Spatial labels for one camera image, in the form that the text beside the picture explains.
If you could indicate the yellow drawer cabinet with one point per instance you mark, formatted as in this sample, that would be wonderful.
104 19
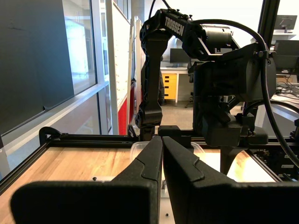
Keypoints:
169 86

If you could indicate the black computer monitor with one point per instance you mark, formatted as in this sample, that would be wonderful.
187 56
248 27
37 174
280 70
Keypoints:
178 56
286 22
287 53

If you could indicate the white office desk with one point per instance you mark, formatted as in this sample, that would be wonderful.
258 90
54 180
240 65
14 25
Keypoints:
177 70

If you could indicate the white partition panel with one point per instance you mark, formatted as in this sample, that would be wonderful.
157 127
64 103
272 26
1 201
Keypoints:
137 58

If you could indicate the cluttered desk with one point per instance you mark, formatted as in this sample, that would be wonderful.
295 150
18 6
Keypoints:
287 93

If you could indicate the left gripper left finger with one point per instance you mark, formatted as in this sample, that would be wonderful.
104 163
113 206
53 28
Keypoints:
93 203

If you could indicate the clear plastic tub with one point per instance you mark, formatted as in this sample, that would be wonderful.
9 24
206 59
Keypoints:
137 149

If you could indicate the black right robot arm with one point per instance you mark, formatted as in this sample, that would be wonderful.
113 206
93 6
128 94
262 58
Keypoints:
151 81

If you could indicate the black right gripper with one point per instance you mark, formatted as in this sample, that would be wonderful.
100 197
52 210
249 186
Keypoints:
219 130

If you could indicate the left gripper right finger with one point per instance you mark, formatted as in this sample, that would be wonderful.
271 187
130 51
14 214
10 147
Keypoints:
233 203

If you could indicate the white partition with red base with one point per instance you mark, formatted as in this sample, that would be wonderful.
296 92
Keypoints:
119 70

